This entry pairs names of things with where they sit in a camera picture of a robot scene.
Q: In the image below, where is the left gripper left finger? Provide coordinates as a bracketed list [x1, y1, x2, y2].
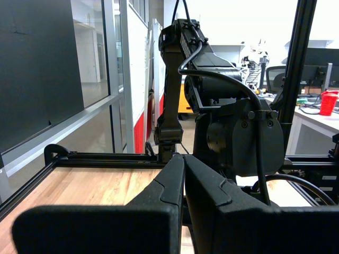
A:
[12, 153, 185, 254]

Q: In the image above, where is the white office desk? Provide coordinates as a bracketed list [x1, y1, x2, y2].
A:
[261, 91, 339, 157]

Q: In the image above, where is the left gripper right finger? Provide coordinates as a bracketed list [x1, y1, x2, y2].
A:
[184, 155, 339, 254]

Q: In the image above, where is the red plastic cup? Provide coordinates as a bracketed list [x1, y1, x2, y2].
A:
[319, 89, 339, 116]

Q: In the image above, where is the white red partition panel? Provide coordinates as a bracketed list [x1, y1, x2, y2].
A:
[126, 0, 167, 155]

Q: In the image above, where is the black mesh office chair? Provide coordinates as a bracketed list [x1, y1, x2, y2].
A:
[265, 66, 287, 93]

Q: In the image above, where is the white black lab device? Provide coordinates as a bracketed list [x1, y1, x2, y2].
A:
[240, 39, 270, 92]

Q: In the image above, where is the yellow tool cabinet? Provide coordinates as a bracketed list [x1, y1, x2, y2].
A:
[177, 81, 197, 114]

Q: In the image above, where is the grey metal window frame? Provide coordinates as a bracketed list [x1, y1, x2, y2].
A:
[0, 0, 136, 204]

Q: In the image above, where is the black aluminium frame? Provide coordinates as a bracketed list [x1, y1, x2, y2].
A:
[0, 0, 339, 222]

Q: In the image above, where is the black computer monitor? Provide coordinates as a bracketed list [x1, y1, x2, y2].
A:
[301, 47, 339, 87]

